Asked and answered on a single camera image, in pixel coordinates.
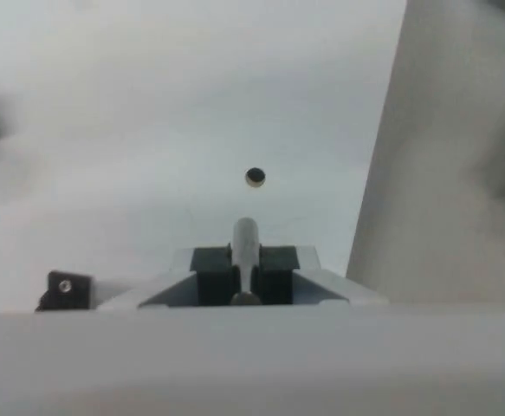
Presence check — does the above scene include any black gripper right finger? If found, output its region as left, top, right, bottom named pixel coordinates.
left=251, top=245, right=351, bottom=307

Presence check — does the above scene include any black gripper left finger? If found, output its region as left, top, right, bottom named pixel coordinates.
left=138, top=246, right=240, bottom=309

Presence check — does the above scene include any metal round peg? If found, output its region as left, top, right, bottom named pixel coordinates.
left=230, top=216, right=262, bottom=307

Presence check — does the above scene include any white task board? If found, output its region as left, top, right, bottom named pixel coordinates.
left=0, top=0, right=408, bottom=314

